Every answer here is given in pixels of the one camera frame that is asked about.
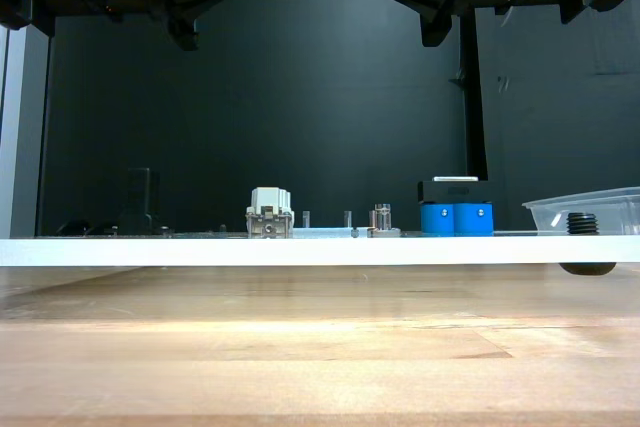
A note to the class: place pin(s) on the beige multi-pin connector housing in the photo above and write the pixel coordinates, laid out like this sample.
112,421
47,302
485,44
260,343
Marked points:
270,212

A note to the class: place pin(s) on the black threaded knob screw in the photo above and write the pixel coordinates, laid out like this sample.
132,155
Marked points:
582,223

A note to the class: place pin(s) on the blue and black connector socket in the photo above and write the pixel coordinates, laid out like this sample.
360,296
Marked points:
457,219

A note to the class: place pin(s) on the black clamp socket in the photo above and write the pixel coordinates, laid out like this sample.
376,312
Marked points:
137,197

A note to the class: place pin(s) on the clear plastic tub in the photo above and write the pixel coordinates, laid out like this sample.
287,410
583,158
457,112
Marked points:
550,214

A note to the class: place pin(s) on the white task board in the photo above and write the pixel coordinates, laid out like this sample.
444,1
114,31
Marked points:
320,252

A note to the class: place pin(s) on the black rubber board foot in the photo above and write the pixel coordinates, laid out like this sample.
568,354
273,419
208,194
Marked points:
587,268

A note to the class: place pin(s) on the black metal frame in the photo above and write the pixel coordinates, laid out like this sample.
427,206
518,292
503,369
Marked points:
472,122

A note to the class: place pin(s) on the aluminium block with pins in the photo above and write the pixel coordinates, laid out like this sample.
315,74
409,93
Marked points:
322,233

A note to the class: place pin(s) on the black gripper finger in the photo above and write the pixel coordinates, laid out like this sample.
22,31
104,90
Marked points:
200,2
425,2

